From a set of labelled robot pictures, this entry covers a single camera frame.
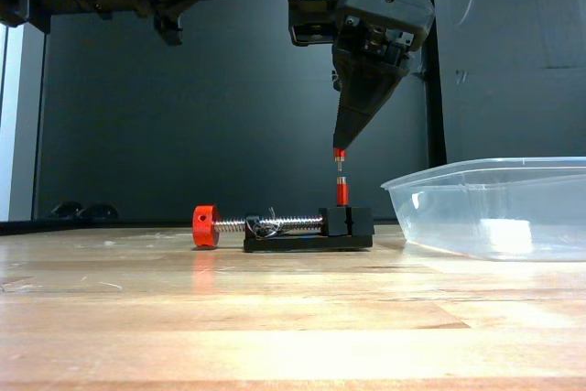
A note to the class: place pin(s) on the black clamp with red knob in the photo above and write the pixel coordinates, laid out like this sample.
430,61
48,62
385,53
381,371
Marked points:
348,226

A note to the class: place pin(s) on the white foam block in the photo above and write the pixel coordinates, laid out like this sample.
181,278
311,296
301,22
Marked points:
506,231

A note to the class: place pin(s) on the black metal frame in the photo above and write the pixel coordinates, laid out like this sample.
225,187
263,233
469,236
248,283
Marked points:
98,212

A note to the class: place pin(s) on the black vertical post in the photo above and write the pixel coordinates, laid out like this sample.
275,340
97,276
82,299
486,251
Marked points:
435,125

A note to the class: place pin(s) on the clear plastic tub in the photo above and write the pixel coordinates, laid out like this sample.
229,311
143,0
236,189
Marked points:
435,217

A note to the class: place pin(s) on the red RCA socket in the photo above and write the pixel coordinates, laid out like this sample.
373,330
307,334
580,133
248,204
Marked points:
342,194

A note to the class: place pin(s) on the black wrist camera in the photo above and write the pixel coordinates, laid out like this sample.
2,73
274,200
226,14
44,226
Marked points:
316,20

